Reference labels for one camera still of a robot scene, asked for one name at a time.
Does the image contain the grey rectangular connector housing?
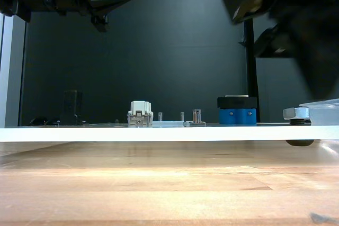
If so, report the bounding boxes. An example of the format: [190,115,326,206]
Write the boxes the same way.
[127,101,154,128]

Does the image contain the black connector with silver top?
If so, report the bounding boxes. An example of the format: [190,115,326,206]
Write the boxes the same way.
[217,94,258,110]

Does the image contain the small metal socket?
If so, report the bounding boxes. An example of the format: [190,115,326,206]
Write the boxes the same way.
[186,108,207,128]

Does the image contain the aluminium bar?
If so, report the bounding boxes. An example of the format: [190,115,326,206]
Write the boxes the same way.
[153,121,186,128]

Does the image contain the clear plastic tub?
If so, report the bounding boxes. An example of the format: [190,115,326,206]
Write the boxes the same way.
[299,98,339,126]

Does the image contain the silver hex nut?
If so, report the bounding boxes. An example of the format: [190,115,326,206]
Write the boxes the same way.
[282,106,311,121]

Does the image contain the black rubber board foot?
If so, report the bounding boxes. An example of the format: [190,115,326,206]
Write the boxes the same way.
[285,140,314,147]

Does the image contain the white board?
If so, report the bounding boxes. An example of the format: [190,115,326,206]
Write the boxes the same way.
[0,122,339,143]

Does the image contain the grey window frame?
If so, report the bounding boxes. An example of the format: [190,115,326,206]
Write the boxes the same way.
[0,11,27,129]

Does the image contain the blue clamp block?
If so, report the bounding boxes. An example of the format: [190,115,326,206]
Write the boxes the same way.
[219,107,257,126]

